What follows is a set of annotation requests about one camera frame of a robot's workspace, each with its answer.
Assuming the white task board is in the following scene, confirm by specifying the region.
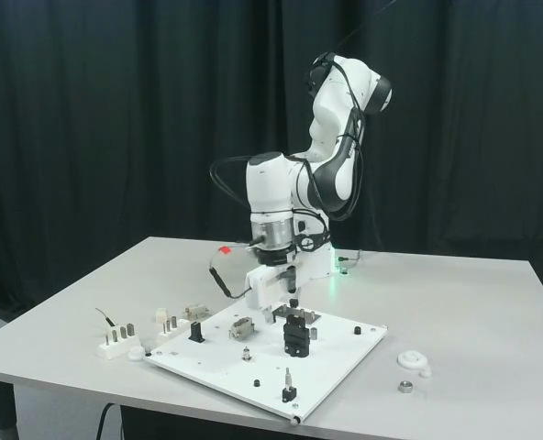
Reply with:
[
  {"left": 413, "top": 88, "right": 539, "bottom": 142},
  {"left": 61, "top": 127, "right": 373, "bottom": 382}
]
[{"left": 142, "top": 300, "right": 390, "bottom": 425}]

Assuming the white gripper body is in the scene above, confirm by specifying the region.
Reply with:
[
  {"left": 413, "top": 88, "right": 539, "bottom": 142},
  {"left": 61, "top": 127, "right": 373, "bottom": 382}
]
[{"left": 244, "top": 265, "right": 300, "bottom": 309}]

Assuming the white large gear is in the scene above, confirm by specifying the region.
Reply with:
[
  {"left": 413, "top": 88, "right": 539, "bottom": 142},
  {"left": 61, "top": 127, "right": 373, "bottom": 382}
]
[{"left": 396, "top": 349, "right": 431, "bottom": 373}]

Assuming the black floor cable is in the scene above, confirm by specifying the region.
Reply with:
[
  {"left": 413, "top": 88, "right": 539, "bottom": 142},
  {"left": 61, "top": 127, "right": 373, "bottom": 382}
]
[{"left": 97, "top": 401, "right": 117, "bottom": 440}]

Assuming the black D-SUB plug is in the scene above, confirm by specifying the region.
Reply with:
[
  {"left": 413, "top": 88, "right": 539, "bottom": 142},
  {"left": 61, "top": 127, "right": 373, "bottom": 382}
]
[{"left": 282, "top": 313, "right": 311, "bottom": 341}]

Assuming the grey table cable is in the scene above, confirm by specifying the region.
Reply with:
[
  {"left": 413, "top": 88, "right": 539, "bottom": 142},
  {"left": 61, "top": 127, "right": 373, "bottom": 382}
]
[{"left": 337, "top": 248, "right": 363, "bottom": 276}]

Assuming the black equipment box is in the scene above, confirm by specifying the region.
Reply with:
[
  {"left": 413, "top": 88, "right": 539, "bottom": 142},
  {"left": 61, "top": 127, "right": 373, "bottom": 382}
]
[{"left": 119, "top": 405, "right": 300, "bottom": 440}]

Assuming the white square peg holder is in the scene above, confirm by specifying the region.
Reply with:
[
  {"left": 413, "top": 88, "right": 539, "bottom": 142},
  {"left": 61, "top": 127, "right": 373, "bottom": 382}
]
[{"left": 97, "top": 334, "right": 142, "bottom": 361}]

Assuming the black curtain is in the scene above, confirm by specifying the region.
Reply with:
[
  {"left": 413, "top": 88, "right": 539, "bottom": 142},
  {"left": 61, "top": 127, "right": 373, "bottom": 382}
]
[{"left": 0, "top": 0, "right": 543, "bottom": 306}]

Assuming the black plug with thin cable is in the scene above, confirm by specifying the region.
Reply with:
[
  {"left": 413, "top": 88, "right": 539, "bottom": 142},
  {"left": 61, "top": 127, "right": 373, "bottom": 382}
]
[{"left": 94, "top": 307, "right": 119, "bottom": 329}]

